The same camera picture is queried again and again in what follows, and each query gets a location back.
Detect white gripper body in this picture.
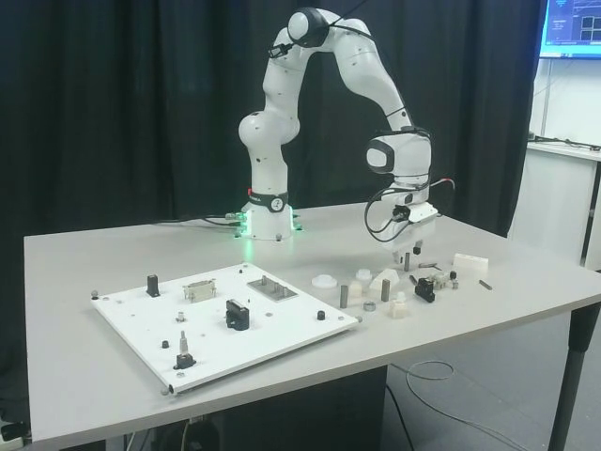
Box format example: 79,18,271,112
378,206,441,256

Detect long white holder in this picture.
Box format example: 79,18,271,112
452,252,490,273
369,268,401,290

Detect black D-SUB plug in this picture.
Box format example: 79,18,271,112
414,277,437,303

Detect black table leg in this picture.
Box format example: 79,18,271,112
547,300,591,451

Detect white task board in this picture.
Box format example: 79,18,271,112
88,261,363,397

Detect blue screen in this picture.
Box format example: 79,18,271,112
539,0,601,60

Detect black curtain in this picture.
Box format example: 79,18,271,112
0,0,546,410

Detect black floor cable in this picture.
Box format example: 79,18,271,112
383,381,424,451

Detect grey floor cable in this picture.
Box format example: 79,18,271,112
405,358,553,441

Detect black base cable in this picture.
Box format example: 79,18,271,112
153,212,246,227

